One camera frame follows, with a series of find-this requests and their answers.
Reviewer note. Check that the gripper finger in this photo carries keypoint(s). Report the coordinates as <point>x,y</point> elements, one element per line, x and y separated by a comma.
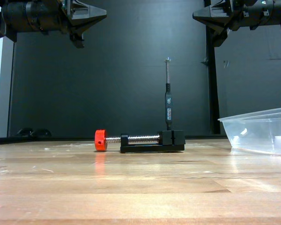
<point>215,23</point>
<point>84,22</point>
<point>215,10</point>
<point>84,8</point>

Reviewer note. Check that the black round foot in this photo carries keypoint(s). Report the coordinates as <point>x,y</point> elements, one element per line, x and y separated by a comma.
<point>42,132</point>
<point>24,132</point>

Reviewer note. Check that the clear plastic tub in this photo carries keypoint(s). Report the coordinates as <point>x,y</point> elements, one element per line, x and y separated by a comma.
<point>255,131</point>

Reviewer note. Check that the black vise with red knob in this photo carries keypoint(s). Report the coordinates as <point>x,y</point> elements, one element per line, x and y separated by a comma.
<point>173,140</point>

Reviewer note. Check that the black frame post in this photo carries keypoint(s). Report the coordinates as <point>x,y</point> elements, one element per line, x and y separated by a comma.
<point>213,93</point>

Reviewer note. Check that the black frame bar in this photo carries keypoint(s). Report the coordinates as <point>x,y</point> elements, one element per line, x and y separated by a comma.
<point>37,140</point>

